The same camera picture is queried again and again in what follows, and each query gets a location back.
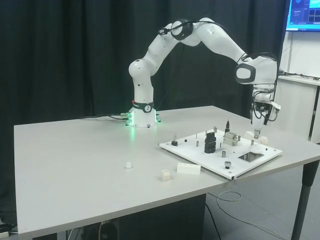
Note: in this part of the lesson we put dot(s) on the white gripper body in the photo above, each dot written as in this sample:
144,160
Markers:
256,122

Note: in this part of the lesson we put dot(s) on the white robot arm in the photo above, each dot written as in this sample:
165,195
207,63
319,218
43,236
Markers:
142,82

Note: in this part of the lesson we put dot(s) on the white small gear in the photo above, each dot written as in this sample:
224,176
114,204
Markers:
128,165

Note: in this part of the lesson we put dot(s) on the tall white holder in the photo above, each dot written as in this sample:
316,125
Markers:
250,135

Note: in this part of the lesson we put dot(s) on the beige waterproof plug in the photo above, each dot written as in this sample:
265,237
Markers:
231,138

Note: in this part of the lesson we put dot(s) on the metal round peg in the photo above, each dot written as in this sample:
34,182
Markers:
223,153

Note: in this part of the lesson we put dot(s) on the metal bolt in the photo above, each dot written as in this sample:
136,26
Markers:
227,165

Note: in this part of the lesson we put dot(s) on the white cabinet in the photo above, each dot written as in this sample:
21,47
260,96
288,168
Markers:
297,105

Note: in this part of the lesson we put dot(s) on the black D-SUB plug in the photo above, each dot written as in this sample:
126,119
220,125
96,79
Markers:
210,143

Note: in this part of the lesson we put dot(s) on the metal BNC plug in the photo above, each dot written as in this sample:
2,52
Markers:
197,143

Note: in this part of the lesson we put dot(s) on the white task board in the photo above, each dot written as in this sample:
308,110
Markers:
190,150

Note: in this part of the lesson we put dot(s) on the long white holder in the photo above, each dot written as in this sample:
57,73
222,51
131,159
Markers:
188,168

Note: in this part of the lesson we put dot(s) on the black table leg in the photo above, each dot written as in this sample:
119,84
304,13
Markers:
306,195

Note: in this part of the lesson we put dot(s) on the black Ethernet plug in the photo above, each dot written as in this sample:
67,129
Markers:
174,142

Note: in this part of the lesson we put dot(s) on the blue screen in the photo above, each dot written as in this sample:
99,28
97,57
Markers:
303,15

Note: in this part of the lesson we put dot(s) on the black cabinet under table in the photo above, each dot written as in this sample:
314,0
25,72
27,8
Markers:
150,220

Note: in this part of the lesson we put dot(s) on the black curtain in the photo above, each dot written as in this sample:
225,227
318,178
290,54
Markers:
62,62

